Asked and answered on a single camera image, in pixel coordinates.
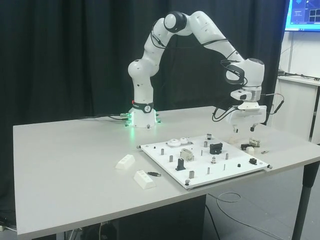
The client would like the black curtain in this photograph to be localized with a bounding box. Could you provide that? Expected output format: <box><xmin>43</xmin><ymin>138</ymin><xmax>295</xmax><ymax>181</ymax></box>
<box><xmin>0</xmin><ymin>0</ymin><xmax>288</xmax><ymax>226</ymax></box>

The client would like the white task board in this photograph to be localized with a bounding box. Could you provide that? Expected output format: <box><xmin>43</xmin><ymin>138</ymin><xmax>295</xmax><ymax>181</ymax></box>
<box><xmin>136</xmin><ymin>136</ymin><xmax>274</xmax><ymax>192</ymax></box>

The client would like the blue screen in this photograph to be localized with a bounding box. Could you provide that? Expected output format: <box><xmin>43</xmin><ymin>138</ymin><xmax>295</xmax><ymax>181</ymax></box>
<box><xmin>284</xmin><ymin>0</ymin><xmax>320</xmax><ymax>33</ymax></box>

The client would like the dark table leg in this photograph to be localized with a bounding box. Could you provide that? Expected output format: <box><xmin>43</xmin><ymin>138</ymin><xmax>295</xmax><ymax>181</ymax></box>
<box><xmin>291</xmin><ymin>164</ymin><xmax>315</xmax><ymax>240</ymax></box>

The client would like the white cabinet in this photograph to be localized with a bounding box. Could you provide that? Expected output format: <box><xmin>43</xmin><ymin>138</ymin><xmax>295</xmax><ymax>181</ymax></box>
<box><xmin>272</xmin><ymin>74</ymin><xmax>320</xmax><ymax>145</ymax></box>

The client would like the beige rectangular connector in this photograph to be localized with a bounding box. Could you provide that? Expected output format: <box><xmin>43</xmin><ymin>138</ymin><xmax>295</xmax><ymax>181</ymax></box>
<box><xmin>179</xmin><ymin>148</ymin><xmax>196</xmax><ymax>160</ymax></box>

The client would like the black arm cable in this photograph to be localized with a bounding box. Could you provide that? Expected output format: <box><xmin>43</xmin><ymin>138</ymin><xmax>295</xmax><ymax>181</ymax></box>
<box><xmin>211</xmin><ymin>51</ymin><xmax>248</xmax><ymax>123</ymax></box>

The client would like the white peg holder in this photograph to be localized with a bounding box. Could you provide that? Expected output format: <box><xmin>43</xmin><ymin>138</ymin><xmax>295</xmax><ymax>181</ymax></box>
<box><xmin>115</xmin><ymin>153</ymin><xmax>137</xmax><ymax>171</ymax></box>
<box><xmin>133</xmin><ymin>169</ymin><xmax>157</xmax><ymax>189</ymax></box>

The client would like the grey floor cable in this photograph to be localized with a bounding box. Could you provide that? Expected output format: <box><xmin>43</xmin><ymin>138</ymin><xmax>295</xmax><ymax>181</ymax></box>
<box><xmin>215</xmin><ymin>191</ymin><xmax>297</xmax><ymax>240</ymax></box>

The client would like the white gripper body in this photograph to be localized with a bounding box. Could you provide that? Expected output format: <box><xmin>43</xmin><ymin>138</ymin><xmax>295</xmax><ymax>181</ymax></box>
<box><xmin>224</xmin><ymin>104</ymin><xmax>268</xmax><ymax>126</ymax></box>

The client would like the black base cable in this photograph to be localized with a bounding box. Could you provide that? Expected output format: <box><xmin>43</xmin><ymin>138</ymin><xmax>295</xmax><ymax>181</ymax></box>
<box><xmin>86</xmin><ymin>113</ymin><xmax>131</xmax><ymax>122</ymax></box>

